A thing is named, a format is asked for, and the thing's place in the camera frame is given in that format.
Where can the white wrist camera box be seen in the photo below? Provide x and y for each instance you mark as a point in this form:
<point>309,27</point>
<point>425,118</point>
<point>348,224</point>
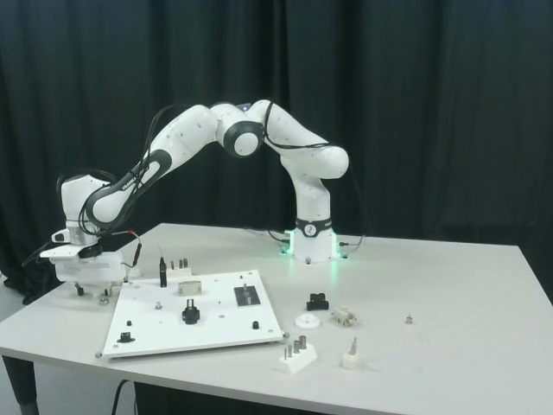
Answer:
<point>60,236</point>

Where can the flat white mounting plate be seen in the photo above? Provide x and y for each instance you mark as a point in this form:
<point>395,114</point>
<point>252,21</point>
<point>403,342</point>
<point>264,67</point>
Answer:
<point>60,252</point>

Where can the metal square peg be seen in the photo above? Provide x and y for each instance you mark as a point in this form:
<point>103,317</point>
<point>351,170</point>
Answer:
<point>353,344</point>

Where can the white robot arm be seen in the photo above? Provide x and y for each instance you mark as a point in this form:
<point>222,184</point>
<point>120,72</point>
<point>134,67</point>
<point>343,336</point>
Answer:
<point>311,194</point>

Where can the metal nut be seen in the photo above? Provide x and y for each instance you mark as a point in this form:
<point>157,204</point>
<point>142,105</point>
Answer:
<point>104,299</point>

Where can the thin black rod red tag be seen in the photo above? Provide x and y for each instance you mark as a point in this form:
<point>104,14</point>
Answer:
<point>137,255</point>

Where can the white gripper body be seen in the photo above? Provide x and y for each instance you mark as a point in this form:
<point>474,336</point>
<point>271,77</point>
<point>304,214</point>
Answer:
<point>88,270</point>

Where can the beige D-SUB connector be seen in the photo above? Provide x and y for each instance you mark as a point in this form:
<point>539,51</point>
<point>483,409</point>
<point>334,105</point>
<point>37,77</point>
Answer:
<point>190,288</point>
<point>343,317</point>

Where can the white single peg holder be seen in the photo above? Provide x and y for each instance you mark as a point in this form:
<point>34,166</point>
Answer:
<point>351,362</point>

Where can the white wide peg holder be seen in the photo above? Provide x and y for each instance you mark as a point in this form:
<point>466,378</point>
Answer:
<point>296,362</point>

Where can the white task board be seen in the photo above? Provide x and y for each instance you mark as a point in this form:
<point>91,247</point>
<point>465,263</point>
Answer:
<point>190,333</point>

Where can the dark table leg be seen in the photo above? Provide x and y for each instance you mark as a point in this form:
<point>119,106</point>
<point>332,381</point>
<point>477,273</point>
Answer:
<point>19,384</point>

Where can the white large gear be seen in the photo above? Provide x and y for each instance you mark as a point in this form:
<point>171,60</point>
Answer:
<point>307,322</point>

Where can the metal round peg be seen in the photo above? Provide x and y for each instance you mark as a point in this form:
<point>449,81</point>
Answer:
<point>304,342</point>

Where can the black plug block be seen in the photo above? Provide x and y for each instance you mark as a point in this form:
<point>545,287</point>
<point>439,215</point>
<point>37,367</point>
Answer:
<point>315,301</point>

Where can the tall black plug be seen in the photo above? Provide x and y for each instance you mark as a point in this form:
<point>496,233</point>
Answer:
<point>163,274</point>

